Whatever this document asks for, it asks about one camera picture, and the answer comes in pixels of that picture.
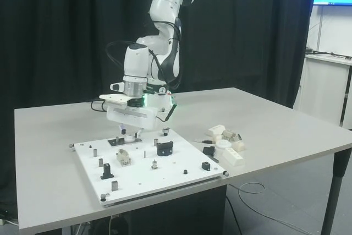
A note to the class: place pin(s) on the long white peg holder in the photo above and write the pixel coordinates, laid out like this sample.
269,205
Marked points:
233,157

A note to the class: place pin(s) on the metal BNC plug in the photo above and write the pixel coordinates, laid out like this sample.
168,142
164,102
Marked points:
154,164

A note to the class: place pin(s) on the white cabinet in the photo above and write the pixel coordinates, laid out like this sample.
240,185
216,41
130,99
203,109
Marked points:
324,89

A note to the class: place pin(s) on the white two-hole peg holder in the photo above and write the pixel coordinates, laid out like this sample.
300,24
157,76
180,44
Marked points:
216,130

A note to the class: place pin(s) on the grey waterproof plug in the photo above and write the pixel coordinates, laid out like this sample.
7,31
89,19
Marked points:
227,135

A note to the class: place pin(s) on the black D-SUB plug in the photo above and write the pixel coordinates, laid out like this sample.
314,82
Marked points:
209,150

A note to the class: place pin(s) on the cream single-hole peg holder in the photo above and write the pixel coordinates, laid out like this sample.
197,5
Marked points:
238,146

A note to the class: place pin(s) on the thin black metal-tipped plug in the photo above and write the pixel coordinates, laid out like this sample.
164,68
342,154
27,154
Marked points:
202,141

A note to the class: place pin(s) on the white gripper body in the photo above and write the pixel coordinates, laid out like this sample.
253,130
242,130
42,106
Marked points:
129,120

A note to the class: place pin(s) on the white large gear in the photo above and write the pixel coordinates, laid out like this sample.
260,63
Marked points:
223,144

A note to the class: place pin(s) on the large metal square peg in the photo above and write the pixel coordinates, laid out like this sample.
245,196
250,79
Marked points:
114,186

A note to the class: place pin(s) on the black curtain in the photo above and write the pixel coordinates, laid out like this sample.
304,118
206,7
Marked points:
55,39

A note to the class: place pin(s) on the black table leg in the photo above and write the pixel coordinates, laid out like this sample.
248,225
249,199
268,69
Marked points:
334,185

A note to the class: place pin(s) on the white task board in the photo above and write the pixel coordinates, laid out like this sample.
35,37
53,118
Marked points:
165,182

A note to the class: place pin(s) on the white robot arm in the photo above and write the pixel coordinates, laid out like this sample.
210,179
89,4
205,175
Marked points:
167,4

